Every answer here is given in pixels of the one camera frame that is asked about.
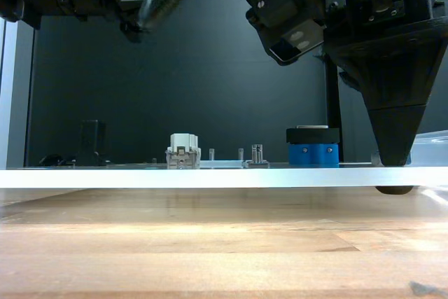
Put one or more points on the small metal socket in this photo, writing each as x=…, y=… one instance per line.
x=257, y=153

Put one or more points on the clear plastic tub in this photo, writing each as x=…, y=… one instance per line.
x=434, y=152

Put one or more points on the black connector with silver top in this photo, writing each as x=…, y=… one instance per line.
x=312, y=136

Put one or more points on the black rubber board foot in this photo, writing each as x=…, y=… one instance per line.
x=393, y=189

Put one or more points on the grey window frame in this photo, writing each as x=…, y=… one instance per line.
x=19, y=103

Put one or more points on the white board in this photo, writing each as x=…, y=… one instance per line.
x=210, y=178

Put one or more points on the blue clamp block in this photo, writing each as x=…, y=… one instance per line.
x=313, y=157

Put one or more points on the silver bar screw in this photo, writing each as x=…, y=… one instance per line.
x=211, y=154
x=240, y=154

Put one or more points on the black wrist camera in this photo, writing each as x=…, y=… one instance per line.
x=297, y=43

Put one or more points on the grey rectangular connector housing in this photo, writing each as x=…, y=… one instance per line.
x=182, y=153

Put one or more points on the aluminium bar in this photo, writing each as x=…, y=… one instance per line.
x=222, y=164

